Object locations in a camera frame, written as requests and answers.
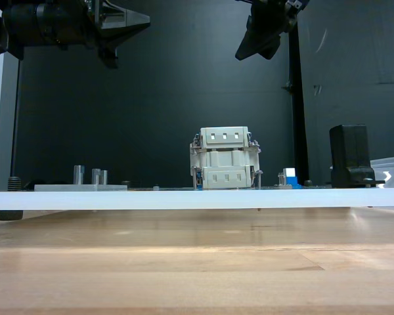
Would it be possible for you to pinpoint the black vertical post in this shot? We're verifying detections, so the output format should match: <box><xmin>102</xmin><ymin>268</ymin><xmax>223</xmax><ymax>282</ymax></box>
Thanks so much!
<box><xmin>281</xmin><ymin>22</ymin><xmax>310</xmax><ymax>186</ymax></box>

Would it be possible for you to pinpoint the grey aluminium plate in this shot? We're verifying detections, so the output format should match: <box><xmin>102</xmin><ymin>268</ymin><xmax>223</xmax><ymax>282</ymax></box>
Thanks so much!
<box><xmin>34</xmin><ymin>183</ymin><xmax>129</xmax><ymax>192</ymax></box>

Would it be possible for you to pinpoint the white taskboard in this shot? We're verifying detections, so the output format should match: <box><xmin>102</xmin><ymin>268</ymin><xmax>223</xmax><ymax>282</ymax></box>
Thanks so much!
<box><xmin>0</xmin><ymin>185</ymin><xmax>394</xmax><ymax>211</ymax></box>

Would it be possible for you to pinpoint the tall silver metal post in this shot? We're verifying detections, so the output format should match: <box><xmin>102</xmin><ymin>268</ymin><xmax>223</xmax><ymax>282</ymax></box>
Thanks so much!
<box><xmin>74</xmin><ymin>165</ymin><xmax>87</xmax><ymax>185</ymax></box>

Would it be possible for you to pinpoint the grey HAN10E connector insert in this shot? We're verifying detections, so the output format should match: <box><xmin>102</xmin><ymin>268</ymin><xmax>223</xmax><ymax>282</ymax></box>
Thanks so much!
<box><xmin>189</xmin><ymin>127</ymin><xmax>263</xmax><ymax>155</ymax></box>

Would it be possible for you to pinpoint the clear plastic tub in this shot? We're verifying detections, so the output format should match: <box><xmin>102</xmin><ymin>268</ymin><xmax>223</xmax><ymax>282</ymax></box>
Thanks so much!
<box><xmin>369</xmin><ymin>156</ymin><xmax>394</xmax><ymax>211</ymax></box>

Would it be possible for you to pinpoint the blue white terminal block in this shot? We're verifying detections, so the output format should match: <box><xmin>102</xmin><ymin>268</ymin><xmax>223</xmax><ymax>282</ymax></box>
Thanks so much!
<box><xmin>282</xmin><ymin>167</ymin><xmax>299</xmax><ymax>189</ymax></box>

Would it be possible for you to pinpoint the grey connector socket base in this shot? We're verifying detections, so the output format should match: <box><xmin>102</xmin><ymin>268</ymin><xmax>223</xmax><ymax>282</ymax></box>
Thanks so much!
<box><xmin>189</xmin><ymin>150</ymin><xmax>261</xmax><ymax>190</ymax></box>

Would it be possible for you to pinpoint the black connector hood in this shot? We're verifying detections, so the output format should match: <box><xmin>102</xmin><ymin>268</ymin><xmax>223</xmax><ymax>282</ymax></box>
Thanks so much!
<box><xmin>329</xmin><ymin>124</ymin><xmax>387</xmax><ymax>189</ymax></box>

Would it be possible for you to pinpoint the black rubber foot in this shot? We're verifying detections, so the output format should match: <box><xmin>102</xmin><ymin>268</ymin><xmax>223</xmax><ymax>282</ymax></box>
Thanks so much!
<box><xmin>0</xmin><ymin>209</ymin><xmax>24</xmax><ymax>221</ymax></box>

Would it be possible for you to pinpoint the black threaded bolt head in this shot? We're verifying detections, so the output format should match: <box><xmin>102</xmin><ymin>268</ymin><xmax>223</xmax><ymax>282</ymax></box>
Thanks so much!
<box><xmin>7</xmin><ymin>176</ymin><xmax>23</xmax><ymax>192</ymax></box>

